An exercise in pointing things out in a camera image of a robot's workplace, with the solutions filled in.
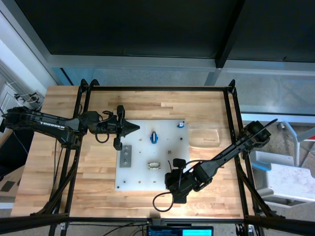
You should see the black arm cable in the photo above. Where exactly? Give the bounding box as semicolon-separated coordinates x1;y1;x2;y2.
94;110;114;144
259;118;279;131

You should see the aluminium plate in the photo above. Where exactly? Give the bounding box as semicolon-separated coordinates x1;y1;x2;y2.
119;145;132;168

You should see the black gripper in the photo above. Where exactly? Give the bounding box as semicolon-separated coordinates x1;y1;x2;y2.
165;158;198;205
105;105;141;151

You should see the black aluminium frame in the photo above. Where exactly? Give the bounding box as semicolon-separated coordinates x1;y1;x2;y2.
0;78;315;236

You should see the white step stool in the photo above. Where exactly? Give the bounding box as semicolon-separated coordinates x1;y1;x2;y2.
254;150;315;206

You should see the white board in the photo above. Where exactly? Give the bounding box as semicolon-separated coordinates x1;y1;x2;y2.
115;119;190;192

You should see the laptop screen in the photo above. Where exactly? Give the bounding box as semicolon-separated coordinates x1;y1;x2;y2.
147;225;214;236

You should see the blue holder with metal cylinder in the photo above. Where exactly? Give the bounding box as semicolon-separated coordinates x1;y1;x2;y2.
149;131;159;146

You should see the clear plastic tub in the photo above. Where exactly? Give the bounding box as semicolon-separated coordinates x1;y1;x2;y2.
188;121;221;149

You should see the grey connector housing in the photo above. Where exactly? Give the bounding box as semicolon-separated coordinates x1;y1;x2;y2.
147;161;162;171

